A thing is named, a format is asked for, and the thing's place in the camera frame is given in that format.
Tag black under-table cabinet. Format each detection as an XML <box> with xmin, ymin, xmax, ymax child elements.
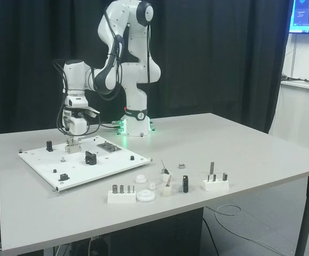
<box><xmin>54</xmin><ymin>205</ymin><xmax>205</xmax><ymax>256</ymax></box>

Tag thin black cable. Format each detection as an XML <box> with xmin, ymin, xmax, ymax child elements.
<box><xmin>281</xmin><ymin>75</ymin><xmax>309</xmax><ymax>87</ymax></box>

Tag black curtain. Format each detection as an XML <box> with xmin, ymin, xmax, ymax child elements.
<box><xmin>0</xmin><ymin>0</ymin><xmax>295</xmax><ymax>242</ymax></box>

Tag dark grey table leg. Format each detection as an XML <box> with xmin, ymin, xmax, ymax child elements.
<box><xmin>294</xmin><ymin>174</ymin><xmax>309</xmax><ymax>256</ymax></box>

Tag black D-SUB plug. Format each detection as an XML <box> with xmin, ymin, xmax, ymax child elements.
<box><xmin>181</xmin><ymin>175</ymin><xmax>190</xmax><ymax>193</ymax></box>

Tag blue monitor screen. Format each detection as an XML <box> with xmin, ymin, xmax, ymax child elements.
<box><xmin>288</xmin><ymin>0</ymin><xmax>309</xmax><ymax>35</ymax></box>

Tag grey waterproof plug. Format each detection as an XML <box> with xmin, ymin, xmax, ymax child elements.
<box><xmin>66</xmin><ymin>135</ymin><xmax>81</xmax><ymax>148</ymax></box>

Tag black floor cable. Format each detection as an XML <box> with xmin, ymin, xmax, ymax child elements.
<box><xmin>202</xmin><ymin>218</ymin><xmax>222</xmax><ymax>256</ymax></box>

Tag white task board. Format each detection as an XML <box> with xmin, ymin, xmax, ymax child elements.
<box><xmin>17</xmin><ymin>135</ymin><xmax>154</xmax><ymax>193</ymax></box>

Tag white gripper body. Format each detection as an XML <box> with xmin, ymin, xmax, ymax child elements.
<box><xmin>65</xmin><ymin>116</ymin><xmax>88</xmax><ymax>135</ymax></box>

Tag white cabinet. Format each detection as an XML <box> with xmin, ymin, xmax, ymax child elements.
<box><xmin>270</xmin><ymin>79</ymin><xmax>309</xmax><ymax>154</ymax></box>

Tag white large gear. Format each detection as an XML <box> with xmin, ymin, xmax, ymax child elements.
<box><xmin>136</xmin><ymin>189</ymin><xmax>156</xmax><ymax>203</ymax></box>

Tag grey floor cable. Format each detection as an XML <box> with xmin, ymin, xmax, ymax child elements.
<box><xmin>203</xmin><ymin>204</ymin><xmax>296</xmax><ymax>256</ymax></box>

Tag white round peg holder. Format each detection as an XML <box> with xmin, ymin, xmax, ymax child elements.
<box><xmin>107</xmin><ymin>189</ymin><xmax>137</xmax><ymax>205</ymax></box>

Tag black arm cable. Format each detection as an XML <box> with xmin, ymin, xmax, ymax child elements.
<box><xmin>52</xmin><ymin>5</ymin><xmax>155</xmax><ymax>137</ymax></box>
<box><xmin>54</xmin><ymin>7</ymin><xmax>154</xmax><ymax>134</ymax></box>

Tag black base cable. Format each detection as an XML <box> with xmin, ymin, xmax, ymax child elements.
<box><xmin>99</xmin><ymin>121</ymin><xmax>125</xmax><ymax>133</ymax></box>

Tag white square peg holder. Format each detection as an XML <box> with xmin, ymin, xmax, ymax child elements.
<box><xmin>202</xmin><ymin>179</ymin><xmax>229</xmax><ymax>191</ymax></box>

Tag Ethernet plug with thin cable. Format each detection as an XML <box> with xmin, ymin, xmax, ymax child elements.
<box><xmin>160</xmin><ymin>159</ymin><xmax>170</xmax><ymax>175</ymax></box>

